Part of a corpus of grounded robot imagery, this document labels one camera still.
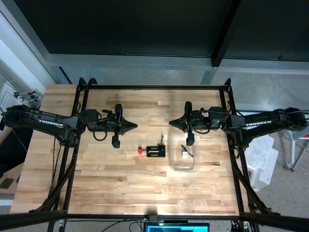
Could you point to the white plastic step stool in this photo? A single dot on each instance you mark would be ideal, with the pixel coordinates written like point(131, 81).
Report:
point(262, 159)

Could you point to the black clamp with red knob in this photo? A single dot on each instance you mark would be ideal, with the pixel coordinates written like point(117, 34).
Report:
point(155, 151)

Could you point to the black metal frame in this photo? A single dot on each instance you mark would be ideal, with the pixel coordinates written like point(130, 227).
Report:
point(149, 87)

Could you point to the screen with blue edge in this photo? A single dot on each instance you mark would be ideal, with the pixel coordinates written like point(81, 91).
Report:
point(177, 228)

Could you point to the cardboard box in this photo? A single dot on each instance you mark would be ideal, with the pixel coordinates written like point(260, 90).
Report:
point(10, 178)

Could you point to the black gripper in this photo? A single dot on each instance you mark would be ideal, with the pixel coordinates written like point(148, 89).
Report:
point(113, 123)
point(198, 123)

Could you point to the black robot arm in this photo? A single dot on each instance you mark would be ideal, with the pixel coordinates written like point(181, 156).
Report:
point(258, 124)
point(50, 123)

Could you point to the clear plastic tub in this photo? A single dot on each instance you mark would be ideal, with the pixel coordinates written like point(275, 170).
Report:
point(184, 169)

